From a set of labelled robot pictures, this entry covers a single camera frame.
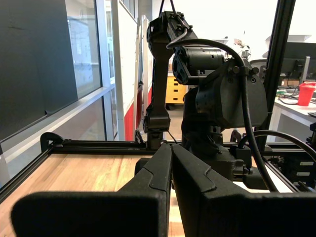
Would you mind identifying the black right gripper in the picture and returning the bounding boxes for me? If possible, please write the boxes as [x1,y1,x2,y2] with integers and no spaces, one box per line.
[184,125,270,191]

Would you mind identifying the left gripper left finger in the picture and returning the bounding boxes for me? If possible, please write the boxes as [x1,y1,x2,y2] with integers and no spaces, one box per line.
[11,143,172,237]

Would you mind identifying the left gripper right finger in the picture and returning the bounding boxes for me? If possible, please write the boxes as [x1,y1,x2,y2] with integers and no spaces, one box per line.
[172,145,316,237]

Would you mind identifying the yellow drawer cabinet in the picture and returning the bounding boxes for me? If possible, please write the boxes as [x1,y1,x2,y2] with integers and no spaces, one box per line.
[165,76,187,104]

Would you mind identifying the white office desk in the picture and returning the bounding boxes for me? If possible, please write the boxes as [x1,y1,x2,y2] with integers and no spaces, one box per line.
[268,95,316,145]

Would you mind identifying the red plastic container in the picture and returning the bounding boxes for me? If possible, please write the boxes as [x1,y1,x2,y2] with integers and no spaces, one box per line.
[298,81,316,107]

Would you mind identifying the black computer monitor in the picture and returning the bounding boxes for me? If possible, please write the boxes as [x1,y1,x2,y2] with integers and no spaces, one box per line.
[280,41,316,81]

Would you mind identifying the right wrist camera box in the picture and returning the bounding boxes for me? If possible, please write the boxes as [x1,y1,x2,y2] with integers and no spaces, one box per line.
[228,145,253,176]

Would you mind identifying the black aluminium frame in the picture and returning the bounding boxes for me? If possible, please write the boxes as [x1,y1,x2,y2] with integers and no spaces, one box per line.
[0,0,316,205]

